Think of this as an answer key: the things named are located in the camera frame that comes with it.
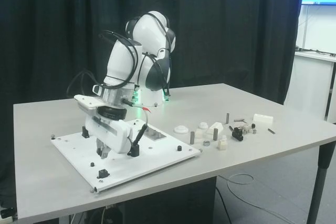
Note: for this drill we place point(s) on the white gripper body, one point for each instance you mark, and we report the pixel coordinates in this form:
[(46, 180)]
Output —
[(115, 136)]

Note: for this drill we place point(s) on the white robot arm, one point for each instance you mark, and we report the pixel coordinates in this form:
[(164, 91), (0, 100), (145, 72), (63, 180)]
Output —
[(119, 58)]

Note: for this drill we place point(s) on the clear Ethernet plug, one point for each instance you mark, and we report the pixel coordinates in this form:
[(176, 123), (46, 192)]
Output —
[(246, 128)]

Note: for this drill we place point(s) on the white task board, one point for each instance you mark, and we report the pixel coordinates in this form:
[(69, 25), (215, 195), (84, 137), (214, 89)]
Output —
[(147, 161)]

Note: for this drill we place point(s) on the white large gear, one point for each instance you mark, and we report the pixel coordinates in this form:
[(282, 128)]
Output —
[(181, 129)]

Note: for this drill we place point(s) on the metal round peg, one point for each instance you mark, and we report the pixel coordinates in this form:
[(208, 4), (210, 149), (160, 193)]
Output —
[(192, 137)]

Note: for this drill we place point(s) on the black box under table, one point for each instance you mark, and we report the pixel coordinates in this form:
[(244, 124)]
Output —
[(170, 203)]

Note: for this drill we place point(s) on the small white holder block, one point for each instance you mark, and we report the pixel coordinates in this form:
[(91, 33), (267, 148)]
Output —
[(200, 133)]

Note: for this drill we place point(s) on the white medium gear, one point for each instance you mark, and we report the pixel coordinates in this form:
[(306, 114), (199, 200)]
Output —
[(203, 125)]

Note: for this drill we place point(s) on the metal bolt nut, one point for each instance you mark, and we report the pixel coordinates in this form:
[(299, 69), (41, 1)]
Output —
[(206, 143)]

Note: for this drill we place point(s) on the white house-shaped holder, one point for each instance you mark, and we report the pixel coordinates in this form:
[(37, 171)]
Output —
[(215, 127)]

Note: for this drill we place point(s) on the metal square peg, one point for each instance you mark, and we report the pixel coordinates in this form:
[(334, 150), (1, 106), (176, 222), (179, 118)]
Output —
[(215, 133)]

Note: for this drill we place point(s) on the white holder with small gear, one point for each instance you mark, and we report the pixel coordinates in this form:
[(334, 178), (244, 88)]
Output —
[(222, 144)]

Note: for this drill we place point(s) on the tall thin metal peg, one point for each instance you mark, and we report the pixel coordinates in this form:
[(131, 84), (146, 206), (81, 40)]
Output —
[(227, 118)]

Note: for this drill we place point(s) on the short black stub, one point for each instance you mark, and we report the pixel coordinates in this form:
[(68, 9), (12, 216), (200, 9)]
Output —
[(230, 128)]

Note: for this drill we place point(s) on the black D-SUB plug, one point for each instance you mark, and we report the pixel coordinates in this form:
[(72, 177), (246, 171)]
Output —
[(237, 133)]

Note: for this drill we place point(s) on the small metal pin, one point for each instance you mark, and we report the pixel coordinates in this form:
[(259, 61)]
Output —
[(238, 119)]

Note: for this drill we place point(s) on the black curtains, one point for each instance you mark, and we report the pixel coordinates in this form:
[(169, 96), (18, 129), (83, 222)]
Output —
[(52, 24)]

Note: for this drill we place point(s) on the metal BNC plug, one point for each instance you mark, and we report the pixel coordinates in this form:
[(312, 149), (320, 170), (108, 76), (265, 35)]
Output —
[(253, 127)]

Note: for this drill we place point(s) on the large white holder block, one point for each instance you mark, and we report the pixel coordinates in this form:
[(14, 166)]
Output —
[(263, 118)]

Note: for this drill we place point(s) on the short dark pin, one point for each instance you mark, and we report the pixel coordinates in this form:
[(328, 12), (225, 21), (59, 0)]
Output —
[(271, 130)]

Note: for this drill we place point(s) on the white cabinet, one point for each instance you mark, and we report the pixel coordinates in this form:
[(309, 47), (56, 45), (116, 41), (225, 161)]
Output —
[(309, 85)]

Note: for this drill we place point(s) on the grey table leg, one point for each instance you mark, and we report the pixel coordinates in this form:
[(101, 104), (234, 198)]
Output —
[(321, 182)]

